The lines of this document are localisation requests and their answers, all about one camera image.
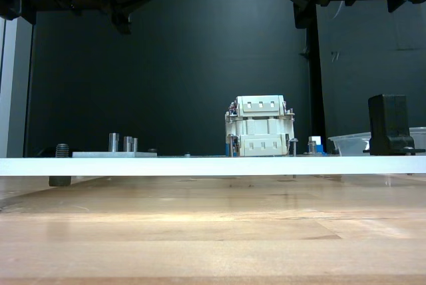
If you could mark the grey HAN10E connector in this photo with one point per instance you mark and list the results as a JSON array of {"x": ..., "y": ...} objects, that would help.
[{"x": 259, "y": 105}]

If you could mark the grey connector hub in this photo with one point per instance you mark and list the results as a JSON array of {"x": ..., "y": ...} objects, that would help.
[{"x": 263, "y": 143}]

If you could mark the small silver connector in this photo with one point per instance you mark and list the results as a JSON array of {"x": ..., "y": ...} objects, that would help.
[{"x": 312, "y": 148}]

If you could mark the small blue white connector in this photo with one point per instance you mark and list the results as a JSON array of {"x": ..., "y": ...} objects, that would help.
[{"x": 320, "y": 149}]

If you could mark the aluminium plate with pins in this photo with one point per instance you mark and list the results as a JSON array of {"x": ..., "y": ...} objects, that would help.
[{"x": 113, "y": 154}]

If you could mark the clear plastic tub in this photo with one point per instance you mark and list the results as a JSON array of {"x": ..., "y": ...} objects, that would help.
[{"x": 349, "y": 143}]

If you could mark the black board bolt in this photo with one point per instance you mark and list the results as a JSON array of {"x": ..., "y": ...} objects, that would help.
[{"x": 63, "y": 150}]

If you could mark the white board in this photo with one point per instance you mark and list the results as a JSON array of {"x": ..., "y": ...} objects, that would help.
[{"x": 213, "y": 166}]

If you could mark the black metal frame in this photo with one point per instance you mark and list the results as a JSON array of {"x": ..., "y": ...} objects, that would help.
[{"x": 316, "y": 82}]

